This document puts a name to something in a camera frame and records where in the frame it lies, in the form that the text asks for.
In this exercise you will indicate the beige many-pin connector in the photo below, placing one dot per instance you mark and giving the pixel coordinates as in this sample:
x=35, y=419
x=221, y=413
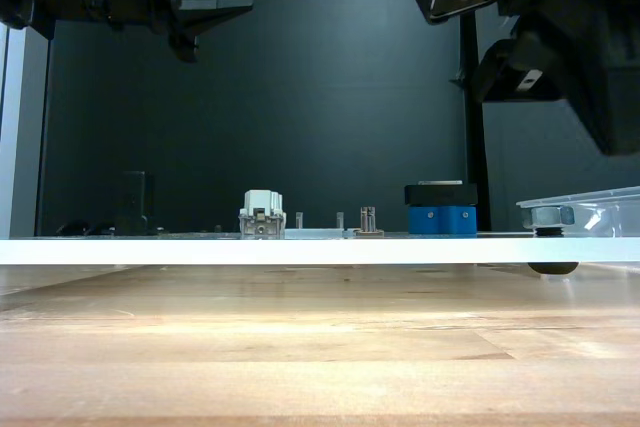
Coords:
x=261, y=214

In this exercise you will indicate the steel nut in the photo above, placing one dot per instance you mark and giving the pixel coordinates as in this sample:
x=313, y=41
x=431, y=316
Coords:
x=547, y=217

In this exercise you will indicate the clear plastic container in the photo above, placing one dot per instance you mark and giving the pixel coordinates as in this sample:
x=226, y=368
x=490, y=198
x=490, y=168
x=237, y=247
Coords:
x=605, y=207

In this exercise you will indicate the white task board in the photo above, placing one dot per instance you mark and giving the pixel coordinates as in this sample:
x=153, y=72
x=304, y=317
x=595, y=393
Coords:
x=300, y=250

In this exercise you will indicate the blue socket block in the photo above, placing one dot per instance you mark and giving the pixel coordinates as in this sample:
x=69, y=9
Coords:
x=442, y=220

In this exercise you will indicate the threaded stud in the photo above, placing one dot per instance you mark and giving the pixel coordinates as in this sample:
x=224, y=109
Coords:
x=549, y=232

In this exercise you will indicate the small steel slotted fitting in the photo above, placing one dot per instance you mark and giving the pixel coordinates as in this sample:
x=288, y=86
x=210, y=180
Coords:
x=369, y=221

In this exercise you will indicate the tall black block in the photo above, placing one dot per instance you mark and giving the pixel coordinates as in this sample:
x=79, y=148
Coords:
x=135, y=199

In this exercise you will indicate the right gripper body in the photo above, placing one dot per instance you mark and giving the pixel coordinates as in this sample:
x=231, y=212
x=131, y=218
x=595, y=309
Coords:
x=575, y=22

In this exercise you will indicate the short steel peg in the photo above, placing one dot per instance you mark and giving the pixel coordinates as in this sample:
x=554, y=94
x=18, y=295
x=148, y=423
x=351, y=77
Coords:
x=300, y=219
x=340, y=219

